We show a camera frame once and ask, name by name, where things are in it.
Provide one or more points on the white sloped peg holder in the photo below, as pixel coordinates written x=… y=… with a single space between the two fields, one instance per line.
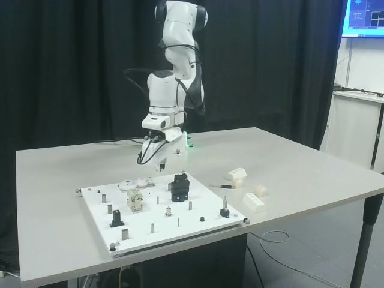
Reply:
x=254 y=203

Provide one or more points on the blue screen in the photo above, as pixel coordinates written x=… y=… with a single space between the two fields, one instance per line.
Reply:
x=364 y=18

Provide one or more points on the metal BNC plug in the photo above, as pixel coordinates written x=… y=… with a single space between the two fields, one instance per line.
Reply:
x=169 y=211

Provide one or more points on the beige waterproof plug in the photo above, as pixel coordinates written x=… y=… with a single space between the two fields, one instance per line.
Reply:
x=134 y=201

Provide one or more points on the black table leg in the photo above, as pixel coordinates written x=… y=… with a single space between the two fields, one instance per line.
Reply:
x=364 y=240

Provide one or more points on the white medium gear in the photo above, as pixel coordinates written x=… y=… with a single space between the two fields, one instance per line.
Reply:
x=142 y=182

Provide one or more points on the long white peg holder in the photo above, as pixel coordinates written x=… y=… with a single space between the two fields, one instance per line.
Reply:
x=237 y=173

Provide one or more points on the large metal square peg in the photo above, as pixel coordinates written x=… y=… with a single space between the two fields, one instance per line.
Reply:
x=124 y=234

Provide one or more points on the thin black tool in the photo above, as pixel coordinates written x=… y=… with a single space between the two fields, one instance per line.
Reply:
x=224 y=186

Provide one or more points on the black curtain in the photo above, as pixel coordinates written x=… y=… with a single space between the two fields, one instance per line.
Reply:
x=60 y=60

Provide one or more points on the white task board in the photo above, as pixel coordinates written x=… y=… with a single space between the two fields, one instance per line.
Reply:
x=180 y=231

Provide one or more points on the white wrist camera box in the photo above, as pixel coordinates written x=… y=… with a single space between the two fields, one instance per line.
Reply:
x=156 y=121

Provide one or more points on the white cabinet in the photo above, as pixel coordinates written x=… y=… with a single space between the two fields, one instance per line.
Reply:
x=351 y=126

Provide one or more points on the small white cube holder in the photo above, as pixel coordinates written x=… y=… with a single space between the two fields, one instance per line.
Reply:
x=239 y=182
x=260 y=191

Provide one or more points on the white small gear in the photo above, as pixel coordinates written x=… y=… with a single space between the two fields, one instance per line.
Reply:
x=151 y=181

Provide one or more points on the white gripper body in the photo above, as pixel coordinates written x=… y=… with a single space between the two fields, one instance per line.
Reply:
x=156 y=151

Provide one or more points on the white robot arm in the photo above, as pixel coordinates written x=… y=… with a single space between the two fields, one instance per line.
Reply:
x=177 y=30

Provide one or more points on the black D-SUB plug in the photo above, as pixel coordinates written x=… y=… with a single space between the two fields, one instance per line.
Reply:
x=179 y=189

